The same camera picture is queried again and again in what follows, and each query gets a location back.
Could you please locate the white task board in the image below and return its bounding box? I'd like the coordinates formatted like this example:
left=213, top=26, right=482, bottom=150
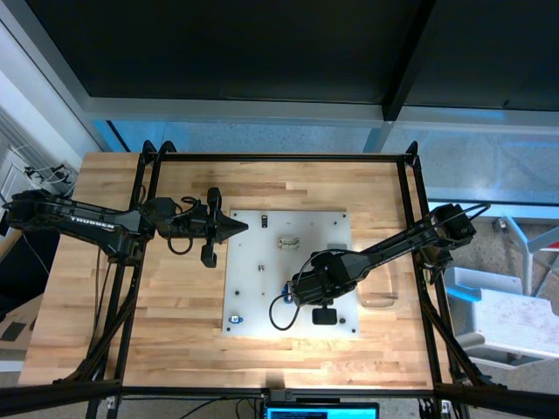
left=222, top=209, right=362, bottom=340

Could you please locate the clear plastic tub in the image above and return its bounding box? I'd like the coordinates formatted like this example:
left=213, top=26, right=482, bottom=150
left=355, top=237, right=411, bottom=313

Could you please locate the white power strip with plugs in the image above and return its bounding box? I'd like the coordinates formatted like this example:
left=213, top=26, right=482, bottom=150
left=22, top=161, right=76, bottom=188

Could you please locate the black aluminium frame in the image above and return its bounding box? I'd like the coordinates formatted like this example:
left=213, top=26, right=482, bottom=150
left=0, top=139, right=510, bottom=419

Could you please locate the white metal chair frame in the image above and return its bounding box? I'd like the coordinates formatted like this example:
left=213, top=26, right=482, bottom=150
left=493, top=215, right=559, bottom=302

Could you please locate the white step stool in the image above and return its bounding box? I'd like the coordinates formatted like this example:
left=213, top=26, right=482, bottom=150
left=445, top=264, right=559, bottom=371

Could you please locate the black right elbow cable loop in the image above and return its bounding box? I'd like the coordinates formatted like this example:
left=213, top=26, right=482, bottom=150
left=430, top=202, right=492, bottom=226

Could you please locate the black low camera mount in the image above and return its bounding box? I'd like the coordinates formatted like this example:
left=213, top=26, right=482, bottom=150
left=265, top=378, right=288, bottom=401

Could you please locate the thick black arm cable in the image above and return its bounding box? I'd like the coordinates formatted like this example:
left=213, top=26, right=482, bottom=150
left=167, top=226, right=197, bottom=256

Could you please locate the laptop screen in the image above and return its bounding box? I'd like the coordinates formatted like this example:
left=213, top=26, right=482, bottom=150
left=259, top=401, right=381, bottom=419

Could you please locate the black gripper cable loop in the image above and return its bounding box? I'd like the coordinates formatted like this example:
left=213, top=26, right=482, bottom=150
left=268, top=278, right=303, bottom=332

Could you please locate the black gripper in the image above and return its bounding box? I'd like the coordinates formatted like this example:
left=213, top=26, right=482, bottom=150
left=290, top=250, right=347, bottom=327
left=188, top=187, right=250, bottom=269

